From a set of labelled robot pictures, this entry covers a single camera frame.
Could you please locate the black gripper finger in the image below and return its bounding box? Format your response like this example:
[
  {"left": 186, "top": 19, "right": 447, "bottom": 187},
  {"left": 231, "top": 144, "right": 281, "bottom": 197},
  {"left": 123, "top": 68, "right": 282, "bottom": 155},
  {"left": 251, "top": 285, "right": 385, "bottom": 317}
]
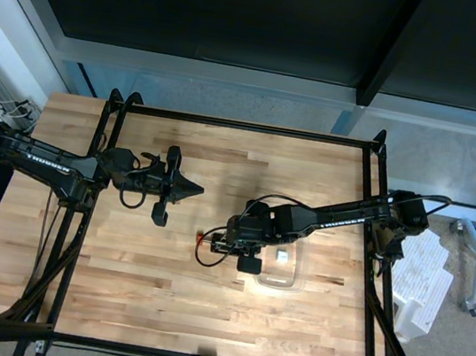
[
  {"left": 176, "top": 172, "right": 207, "bottom": 192},
  {"left": 174, "top": 186, "right": 205, "bottom": 207}
]

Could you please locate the white lattice structure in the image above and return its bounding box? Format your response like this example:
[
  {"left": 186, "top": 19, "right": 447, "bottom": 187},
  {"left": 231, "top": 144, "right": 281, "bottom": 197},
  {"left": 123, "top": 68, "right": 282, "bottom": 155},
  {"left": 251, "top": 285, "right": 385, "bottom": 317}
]
[{"left": 379, "top": 228, "right": 461, "bottom": 351}]

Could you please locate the black aluminium frame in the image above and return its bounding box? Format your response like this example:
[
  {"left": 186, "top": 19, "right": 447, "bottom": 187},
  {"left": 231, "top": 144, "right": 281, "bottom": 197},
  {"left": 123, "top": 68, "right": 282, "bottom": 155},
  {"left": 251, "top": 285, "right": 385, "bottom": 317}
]
[{"left": 0, "top": 70, "right": 476, "bottom": 356}]

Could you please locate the black wall column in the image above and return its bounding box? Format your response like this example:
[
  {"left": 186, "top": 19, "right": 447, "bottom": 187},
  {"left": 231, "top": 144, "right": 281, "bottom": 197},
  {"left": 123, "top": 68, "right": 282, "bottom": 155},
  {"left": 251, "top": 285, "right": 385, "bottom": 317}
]
[{"left": 355, "top": 0, "right": 426, "bottom": 113}]

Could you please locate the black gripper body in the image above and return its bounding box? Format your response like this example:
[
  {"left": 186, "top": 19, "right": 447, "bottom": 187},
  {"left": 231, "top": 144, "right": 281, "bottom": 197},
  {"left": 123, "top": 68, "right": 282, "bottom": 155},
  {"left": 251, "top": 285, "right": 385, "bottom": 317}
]
[
  {"left": 137, "top": 142, "right": 184, "bottom": 228},
  {"left": 220, "top": 212, "right": 270, "bottom": 276}
]

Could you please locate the aluminium glass wall frame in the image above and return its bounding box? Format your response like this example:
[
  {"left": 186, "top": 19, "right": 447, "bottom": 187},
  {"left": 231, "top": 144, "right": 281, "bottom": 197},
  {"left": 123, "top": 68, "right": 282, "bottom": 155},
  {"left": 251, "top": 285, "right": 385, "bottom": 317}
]
[{"left": 0, "top": 0, "right": 476, "bottom": 147}]

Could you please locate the white foam block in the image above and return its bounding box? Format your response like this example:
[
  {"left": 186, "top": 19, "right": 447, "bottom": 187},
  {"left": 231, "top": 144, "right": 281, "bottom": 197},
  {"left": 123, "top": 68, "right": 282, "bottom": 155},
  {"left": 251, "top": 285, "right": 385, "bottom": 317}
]
[{"left": 274, "top": 247, "right": 292, "bottom": 266}]

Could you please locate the clear plastic tub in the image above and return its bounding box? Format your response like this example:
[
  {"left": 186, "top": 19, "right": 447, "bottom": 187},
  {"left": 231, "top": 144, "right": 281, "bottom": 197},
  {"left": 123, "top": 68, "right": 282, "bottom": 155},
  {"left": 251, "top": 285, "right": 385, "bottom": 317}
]
[{"left": 254, "top": 230, "right": 314, "bottom": 296}]

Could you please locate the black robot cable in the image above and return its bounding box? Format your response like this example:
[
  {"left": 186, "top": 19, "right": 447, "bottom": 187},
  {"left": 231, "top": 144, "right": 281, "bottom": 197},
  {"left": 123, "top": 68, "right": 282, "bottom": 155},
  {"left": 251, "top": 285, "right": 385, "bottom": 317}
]
[
  {"left": 192, "top": 221, "right": 254, "bottom": 273},
  {"left": 116, "top": 178, "right": 150, "bottom": 213},
  {"left": 243, "top": 190, "right": 304, "bottom": 224},
  {"left": 387, "top": 188, "right": 454, "bottom": 220}
]

